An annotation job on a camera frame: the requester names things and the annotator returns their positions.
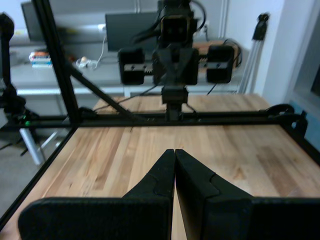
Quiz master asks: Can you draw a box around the large black monitor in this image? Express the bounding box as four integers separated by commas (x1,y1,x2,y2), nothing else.
104,12,161,54

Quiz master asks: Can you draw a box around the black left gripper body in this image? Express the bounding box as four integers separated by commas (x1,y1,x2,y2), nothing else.
118,44,235,85

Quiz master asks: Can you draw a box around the stack of books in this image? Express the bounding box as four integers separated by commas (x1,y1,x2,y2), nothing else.
28,51,54,69

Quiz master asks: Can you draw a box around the grey metal table leg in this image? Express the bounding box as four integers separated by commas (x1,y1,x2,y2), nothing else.
19,127,48,166

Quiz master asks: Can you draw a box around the silver tripod with black head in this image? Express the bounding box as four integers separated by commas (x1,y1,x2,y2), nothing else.
238,12,271,95

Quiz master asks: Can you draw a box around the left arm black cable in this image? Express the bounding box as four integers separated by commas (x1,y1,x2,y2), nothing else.
131,0,206,45

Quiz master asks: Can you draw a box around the black aluminium frame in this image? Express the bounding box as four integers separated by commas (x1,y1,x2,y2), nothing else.
0,0,309,223

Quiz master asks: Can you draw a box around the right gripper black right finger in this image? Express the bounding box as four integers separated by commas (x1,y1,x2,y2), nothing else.
175,149,320,240

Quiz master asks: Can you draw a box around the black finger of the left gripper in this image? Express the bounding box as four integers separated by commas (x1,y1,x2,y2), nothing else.
152,48,176,85
174,48,200,85

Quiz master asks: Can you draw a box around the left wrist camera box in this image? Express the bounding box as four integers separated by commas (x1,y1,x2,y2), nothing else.
159,15,190,44

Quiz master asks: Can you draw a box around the white charger cable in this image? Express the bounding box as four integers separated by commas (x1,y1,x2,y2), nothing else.
74,23,108,71

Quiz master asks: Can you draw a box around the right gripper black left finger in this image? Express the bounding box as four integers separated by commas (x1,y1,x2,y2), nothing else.
17,149,175,240

